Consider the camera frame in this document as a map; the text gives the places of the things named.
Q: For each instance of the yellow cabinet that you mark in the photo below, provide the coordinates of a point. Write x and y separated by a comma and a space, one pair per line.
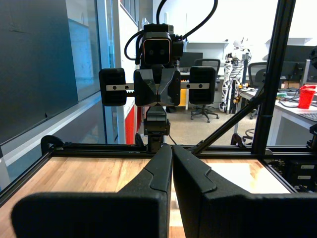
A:
183, 99

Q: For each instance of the white desk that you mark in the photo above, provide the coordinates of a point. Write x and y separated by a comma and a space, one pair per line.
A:
284, 116

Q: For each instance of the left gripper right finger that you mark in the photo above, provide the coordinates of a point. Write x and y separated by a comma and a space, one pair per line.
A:
235, 215

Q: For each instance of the black office chair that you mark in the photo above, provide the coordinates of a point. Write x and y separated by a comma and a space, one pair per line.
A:
205, 111

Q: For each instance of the black diagonal frame brace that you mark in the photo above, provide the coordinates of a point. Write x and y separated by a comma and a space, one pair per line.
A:
227, 124

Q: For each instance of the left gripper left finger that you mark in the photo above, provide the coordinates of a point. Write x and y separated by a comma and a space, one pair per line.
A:
99, 215

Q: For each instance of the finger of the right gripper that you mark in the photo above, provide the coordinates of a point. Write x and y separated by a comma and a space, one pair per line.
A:
172, 91
143, 91

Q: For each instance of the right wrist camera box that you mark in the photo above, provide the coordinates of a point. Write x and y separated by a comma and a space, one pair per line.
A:
157, 50

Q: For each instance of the red plastic cup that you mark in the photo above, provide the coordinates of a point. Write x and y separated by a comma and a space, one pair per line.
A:
307, 96

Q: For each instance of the black computer monitor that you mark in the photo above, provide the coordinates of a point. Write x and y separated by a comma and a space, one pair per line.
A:
190, 59
297, 57

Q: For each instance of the black labelled power box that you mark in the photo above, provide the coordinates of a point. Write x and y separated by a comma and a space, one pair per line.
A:
303, 173

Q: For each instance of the grey mesh office chair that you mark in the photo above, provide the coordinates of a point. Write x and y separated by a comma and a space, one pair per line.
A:
256, 72

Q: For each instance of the black aluminium frame rail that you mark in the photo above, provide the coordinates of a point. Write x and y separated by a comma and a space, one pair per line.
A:
99, 150
24, 178

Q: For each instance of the black rounded clamp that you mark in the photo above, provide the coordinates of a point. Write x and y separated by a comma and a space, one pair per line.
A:
237, 140
50, 140

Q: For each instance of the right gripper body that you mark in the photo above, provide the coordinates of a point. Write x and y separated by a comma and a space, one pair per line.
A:
112, 96

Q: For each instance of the white lattice robot figure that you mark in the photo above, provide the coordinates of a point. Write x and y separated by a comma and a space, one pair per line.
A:
231, 74

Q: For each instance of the black frame post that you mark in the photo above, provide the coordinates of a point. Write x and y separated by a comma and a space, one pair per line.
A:
275, 74

